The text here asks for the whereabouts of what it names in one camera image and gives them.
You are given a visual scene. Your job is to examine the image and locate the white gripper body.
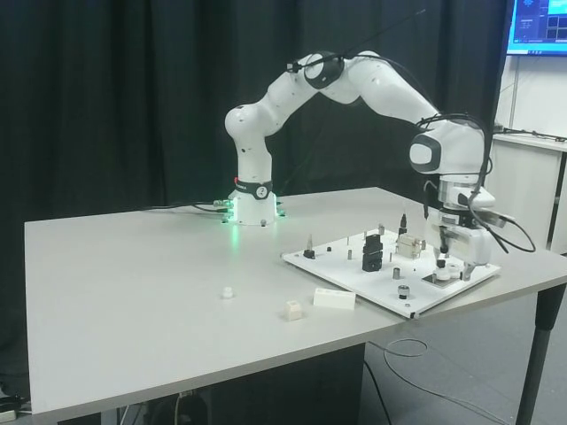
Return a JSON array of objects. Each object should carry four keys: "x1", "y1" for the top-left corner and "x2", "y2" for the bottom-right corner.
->
[{"x1": 435, "y1": 222, "x2": 493, "y2": 267}]

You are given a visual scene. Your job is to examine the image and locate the white wrist sensor box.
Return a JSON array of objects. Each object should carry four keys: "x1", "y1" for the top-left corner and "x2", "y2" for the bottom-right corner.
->
[{"x1": 458, "y1": 189, "x2": 496, "y2": 210}]

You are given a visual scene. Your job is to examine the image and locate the black D-SUB plug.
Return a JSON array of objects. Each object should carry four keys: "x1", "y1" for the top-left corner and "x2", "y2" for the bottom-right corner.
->
[{"x1": 361, "y1": 236, "x2": 384, "y2": 273}]

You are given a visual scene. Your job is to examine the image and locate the white cabinet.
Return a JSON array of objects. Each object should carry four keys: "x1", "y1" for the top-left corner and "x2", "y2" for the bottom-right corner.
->
[{"x1": 491, "y1": 132, "x2": 567, "y2": 257}]

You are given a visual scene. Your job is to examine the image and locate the white task board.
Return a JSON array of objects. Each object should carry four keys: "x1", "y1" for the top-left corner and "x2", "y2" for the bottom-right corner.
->
[{"x1": 278, "y1": 228, "x2": 504, "y2": 321}]

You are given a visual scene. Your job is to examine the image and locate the black table leg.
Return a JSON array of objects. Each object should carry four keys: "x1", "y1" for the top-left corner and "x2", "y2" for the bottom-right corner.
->
[{"x1": 517, "y1": 282, "x2": 564, "y2": 425}]

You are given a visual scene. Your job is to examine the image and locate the long white holder block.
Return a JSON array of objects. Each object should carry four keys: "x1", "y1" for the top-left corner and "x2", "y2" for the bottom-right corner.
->
[{"x1": 312, "y1": 287, "x2": 358, "y2": 308}]

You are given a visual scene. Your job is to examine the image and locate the small white cube holder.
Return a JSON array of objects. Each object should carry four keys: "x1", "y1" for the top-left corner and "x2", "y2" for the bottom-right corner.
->
[{"x1": 282, "y1": 299, "x2": 304, "y2": 321}]

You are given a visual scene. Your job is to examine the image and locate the blue screen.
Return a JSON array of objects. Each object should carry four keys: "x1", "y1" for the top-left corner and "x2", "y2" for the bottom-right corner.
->
[{"x1": 504, "y1": 0, "x2": 567, "y2": 58}]

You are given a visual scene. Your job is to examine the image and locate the black curtain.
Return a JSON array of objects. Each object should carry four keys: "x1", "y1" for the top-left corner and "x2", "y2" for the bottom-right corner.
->
[{"x1": 0, "y1": 0, "x2": 510, "y2": 399}]

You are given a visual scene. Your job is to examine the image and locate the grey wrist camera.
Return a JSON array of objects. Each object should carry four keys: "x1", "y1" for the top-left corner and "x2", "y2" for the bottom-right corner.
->
[{"x1": 481, "y1": 213, "x2": 517, "y2": 228}]

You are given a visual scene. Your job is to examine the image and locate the grey floor cable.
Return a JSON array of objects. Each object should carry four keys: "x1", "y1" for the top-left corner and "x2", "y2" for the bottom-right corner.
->
[{"x1": 383, "y1": 337, "x2": 524, "y2": 413}]

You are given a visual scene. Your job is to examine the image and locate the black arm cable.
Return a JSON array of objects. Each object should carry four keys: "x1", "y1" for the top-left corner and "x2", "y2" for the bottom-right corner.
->
[{"x1": 285, "y1": 0, "x2": 536, "y2": 254}]

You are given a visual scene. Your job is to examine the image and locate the black floor cable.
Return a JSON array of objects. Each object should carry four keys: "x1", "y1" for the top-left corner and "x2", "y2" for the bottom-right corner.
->
[{"x1": 361, "y1": 360, "x2": 402, "y2": 425}]

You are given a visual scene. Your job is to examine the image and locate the black foot cables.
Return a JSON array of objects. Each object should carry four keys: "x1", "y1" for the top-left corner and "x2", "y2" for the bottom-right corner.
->
[{"x1": 145, "y1": 200, "x2": 236, "y2": 219}]

